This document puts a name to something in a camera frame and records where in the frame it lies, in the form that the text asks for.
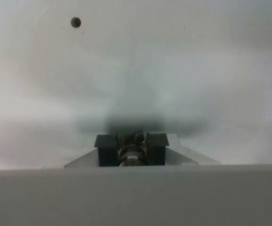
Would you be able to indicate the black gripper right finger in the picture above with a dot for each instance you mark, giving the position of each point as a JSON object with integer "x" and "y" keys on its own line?
{"x": 155, "y": 153}

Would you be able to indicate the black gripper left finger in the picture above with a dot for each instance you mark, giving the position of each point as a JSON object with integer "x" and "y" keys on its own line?
{"x": 105, "y": 153}

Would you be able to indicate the metal BNC plug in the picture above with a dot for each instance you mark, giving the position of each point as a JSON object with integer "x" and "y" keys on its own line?
{"x": 132, "y": 157}

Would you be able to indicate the white task board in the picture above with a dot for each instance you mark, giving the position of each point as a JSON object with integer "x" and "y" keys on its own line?
{"x": 55, "y": 70}

